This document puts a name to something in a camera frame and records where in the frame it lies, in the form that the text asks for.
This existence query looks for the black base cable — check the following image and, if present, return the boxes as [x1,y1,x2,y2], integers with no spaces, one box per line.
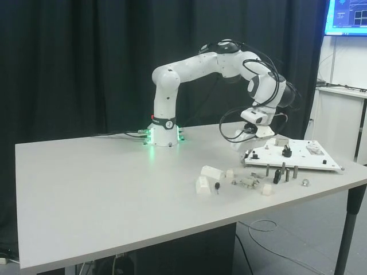
[96,129,153,140]

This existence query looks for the dark table leg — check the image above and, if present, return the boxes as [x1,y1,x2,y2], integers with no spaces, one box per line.
[335,185,361,275]

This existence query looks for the black curtains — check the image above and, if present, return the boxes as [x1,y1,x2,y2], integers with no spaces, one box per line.
[0,0,330,178]

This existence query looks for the metal D-SUB plug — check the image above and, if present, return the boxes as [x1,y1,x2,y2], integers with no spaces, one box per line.
[232,177,259,190]

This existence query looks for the white task board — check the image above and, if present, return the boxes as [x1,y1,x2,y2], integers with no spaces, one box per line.
[243,139,344,173]

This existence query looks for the grey floor cable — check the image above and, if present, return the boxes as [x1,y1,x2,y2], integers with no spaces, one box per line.
[247,218,339,275]

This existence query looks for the blue screen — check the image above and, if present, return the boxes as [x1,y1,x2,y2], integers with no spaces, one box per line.
[323,0,367,37]

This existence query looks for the short white peg holder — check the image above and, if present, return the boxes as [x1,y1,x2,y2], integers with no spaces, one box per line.
[195,176,214,196]

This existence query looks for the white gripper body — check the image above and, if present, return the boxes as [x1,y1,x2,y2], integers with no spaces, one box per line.
[231,128,259,155]

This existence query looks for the white cabinet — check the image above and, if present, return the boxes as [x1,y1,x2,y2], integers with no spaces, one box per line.
[310,84,367,167]

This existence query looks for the long white peg holder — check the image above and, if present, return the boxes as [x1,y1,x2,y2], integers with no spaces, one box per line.
[200,164,225,180]

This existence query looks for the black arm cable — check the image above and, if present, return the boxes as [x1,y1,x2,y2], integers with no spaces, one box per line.
[218,42,302,143]

